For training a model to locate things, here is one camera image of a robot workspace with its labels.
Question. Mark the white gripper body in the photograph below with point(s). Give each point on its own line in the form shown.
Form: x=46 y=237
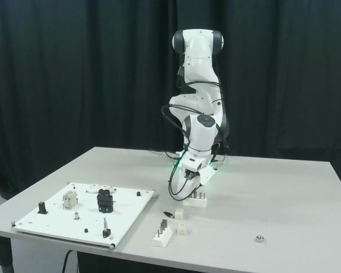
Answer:
x=194 y=186

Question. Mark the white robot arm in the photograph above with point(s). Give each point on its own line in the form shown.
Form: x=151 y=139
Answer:
x=199 y=57

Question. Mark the medium metal round peg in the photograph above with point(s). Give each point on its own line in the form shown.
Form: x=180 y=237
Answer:
x=195 y=195

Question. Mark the white round peg holder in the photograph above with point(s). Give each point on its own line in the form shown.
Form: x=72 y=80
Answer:
x=194 y=203

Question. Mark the thick metal square peg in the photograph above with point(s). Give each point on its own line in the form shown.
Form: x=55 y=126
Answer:
x=164 y=223

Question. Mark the medium metal square peg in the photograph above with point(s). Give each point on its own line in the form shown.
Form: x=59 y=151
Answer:
x=161 y=228

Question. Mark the white square peg holder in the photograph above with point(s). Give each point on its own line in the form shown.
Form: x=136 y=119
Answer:
x=160 y=240

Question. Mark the white wrist sensor box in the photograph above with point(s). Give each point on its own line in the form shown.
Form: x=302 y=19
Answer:
x=191 y=164

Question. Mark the small white cube holder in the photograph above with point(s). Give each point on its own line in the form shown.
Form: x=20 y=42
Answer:
x=182 y=229
x=179 y=214

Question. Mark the metal nut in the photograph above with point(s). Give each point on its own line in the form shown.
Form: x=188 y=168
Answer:
x=258 y=239

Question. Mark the black D-SUB plug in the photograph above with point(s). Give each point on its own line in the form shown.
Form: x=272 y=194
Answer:
x=105 y=200

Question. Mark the white large gear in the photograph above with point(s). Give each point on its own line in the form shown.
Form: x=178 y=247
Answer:
x=92 y=188

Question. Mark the metal BNC plug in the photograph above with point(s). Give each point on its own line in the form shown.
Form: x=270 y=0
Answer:
x=77 y=216

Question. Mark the grey waterproof plug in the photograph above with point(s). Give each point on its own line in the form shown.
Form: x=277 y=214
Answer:
x=69 y=201

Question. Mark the white task board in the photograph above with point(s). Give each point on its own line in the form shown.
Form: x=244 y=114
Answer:
x=74 y=224

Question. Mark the black curtain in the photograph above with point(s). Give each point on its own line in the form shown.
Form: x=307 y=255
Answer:
x=45 y=57

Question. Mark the dark table leg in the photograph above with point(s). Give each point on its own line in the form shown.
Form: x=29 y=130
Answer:
x=0 y=256

